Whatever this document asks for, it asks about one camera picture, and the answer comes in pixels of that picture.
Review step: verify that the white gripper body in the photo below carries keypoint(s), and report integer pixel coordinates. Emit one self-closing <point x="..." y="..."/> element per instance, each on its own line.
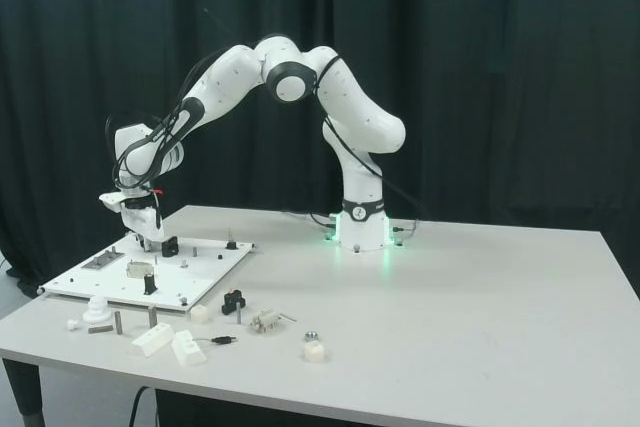
<point x="145" y="224"/>

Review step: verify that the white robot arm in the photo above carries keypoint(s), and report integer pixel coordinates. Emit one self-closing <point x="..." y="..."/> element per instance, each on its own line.
<point x="350" y="97"/>

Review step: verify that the metal square peg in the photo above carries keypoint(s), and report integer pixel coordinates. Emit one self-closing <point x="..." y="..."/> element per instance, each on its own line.
<point x="151" y="317"/>

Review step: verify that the thick metal round peg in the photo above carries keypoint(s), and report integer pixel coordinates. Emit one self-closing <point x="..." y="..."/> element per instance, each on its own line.
<point x="119" y="323"/>

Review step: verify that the white peg holder block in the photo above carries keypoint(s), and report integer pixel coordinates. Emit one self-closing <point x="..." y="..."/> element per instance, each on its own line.
<point x="189" y="347"/>
<point x="152" y="340"/>

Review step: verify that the thin black rod red tag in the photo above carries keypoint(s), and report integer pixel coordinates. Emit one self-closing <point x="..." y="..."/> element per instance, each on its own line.
<point x="159" y="217"/>

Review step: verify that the white task board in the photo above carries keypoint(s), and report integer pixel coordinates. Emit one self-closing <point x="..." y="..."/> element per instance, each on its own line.
<point x="100" y="278"/>

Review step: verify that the white small gear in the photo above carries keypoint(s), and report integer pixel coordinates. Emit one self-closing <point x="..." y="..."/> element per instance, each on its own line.
<point x="97" y="301"/>

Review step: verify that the white medium gear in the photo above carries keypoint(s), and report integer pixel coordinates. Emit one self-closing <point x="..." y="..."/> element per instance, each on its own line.
<point x="97" y="309"/>

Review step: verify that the small white holder cube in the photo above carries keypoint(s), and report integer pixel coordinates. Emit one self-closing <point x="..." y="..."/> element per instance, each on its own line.
<point x="199" y="314"/>
<point x="314" y="352"/>

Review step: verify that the white large gear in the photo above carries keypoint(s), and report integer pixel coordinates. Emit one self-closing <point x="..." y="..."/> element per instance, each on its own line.
<point x="97" y="318"/>

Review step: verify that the black D-SUB plug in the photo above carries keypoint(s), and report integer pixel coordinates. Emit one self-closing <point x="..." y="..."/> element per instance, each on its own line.
<point x="230" y="301"/>

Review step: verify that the small white plastic knob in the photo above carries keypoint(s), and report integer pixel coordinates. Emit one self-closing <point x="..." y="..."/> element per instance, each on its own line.
<point x="74" y="323"/>

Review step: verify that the thin metal pin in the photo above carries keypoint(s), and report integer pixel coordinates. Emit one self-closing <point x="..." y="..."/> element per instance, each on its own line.
<point x="288" y="317"/>

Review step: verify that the metal BNC plug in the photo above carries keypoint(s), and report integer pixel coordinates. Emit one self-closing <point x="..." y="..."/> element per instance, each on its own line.
<point x="311" y="335"/>

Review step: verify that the black table leg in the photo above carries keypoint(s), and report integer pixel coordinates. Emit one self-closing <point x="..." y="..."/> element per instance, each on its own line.
<point x="22" y="392"/>

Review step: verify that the black curtain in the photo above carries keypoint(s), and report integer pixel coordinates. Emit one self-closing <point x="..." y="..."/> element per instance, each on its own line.
<point x="500" y="47"/>

